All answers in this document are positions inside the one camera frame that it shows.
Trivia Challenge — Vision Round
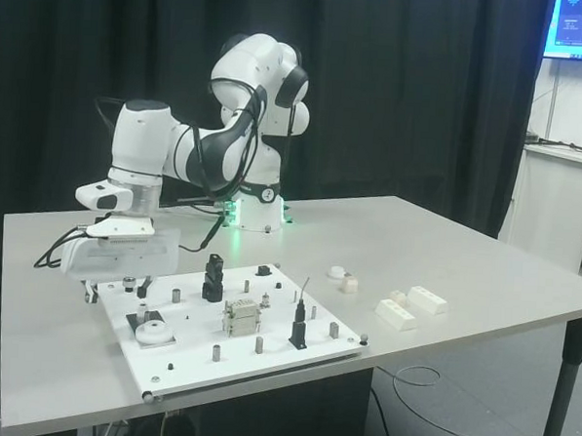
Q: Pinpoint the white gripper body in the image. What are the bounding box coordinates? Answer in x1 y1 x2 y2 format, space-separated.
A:
59 221 183 289

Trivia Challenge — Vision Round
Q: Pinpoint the white large gear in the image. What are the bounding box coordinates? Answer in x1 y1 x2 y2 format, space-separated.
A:
136 319 173 345

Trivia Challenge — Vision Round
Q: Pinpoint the flat white mounting plate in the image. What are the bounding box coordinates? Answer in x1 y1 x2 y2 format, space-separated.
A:
85 213 155 244

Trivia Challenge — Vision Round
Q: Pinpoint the white task board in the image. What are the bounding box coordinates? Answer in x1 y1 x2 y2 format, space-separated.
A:
89 254 376 414

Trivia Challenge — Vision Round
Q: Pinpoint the black D-SUB plug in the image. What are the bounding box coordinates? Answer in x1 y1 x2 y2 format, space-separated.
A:
201 254 226 306

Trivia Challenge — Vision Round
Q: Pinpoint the black USB plug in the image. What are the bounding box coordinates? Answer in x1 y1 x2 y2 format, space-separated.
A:
290 275 312 336

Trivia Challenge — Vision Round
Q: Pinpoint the black curtain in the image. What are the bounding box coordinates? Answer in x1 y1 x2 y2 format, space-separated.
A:
0 0 553 436

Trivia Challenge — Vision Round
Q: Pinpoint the long white peg holder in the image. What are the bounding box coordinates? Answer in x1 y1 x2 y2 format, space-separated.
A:
407 285 450 315
375 297 419 332

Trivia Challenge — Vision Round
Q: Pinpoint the black table leg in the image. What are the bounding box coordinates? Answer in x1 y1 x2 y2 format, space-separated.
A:
537 298 582 436

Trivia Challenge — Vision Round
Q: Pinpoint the blue screen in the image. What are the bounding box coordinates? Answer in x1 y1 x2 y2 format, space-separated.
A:
541 0 582 62

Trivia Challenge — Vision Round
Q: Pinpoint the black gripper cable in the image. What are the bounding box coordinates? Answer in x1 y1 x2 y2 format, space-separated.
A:
32 223 95 273

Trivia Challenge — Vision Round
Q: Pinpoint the silver wrist ring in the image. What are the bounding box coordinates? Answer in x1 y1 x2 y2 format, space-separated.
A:
124 182 162 217

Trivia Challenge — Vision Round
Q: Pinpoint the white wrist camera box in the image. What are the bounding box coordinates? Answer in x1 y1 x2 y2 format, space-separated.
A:
74 179 133 216

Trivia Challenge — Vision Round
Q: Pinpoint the black base cable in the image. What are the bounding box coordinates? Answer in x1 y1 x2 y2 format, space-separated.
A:
177 211 225 255

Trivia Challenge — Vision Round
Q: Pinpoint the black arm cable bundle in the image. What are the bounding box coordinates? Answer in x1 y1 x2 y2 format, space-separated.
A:
181 75 270 208

